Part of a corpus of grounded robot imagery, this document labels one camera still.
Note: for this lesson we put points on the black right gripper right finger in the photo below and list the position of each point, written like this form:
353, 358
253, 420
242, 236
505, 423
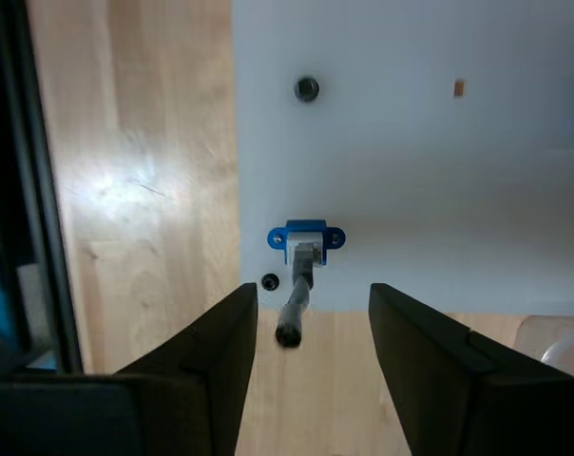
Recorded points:
482, 408

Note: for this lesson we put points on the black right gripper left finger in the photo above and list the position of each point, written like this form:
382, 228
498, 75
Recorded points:
125, 413

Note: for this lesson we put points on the clear plastic tub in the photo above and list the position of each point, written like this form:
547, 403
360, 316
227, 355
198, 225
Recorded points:
534, 332

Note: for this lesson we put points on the small black corner screw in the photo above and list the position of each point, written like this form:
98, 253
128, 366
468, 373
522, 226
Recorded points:
270, 282

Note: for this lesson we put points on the white task board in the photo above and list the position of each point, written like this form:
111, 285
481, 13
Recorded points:
410, 190

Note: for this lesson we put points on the black threaded bolt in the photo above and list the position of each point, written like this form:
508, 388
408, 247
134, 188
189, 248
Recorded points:
306, 88

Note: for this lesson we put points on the blue RJ45 socket mount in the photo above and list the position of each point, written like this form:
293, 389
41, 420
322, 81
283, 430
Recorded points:
306, 227

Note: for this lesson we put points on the black aluminium frame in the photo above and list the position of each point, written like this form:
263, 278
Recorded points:
30, 142

